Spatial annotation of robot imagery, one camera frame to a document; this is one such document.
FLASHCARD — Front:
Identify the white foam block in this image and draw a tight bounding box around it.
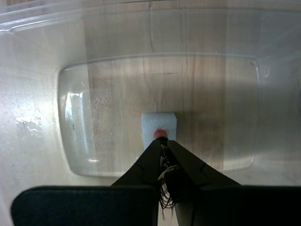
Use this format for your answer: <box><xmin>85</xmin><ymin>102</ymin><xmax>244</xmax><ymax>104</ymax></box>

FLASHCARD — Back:
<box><xmin>140</xmin><ymin>112</ymin><xmax>177</xmax><ymax>149</ymax></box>

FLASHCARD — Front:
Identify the red rca connector braided cable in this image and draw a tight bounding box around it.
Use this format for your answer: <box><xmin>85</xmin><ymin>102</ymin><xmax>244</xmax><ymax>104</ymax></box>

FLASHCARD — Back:
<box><xmin>153</xmin><ymin>129</ymin><xmax>181</xmax><ymax>221</ymax></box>

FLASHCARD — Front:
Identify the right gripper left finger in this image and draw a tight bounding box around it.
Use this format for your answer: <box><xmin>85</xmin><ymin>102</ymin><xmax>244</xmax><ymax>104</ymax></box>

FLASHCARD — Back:
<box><xmin>10</xmin><ymin>139</ymin><xmax>163</xmax><ymax>226</ymax></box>

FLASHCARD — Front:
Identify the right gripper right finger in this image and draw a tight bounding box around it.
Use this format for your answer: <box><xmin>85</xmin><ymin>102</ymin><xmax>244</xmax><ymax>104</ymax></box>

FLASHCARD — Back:
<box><xmin>167</xmin><ymin>139</ymin><xmax>301</xmax><ymax>226</ymax></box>

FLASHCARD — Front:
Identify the clear plastic tub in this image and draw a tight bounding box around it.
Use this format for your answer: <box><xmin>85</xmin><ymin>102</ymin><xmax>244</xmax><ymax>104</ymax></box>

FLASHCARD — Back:
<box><xmin>0</xmin><ymin>0</ymin><xmax>301</xmax><ymax>226</ymax></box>

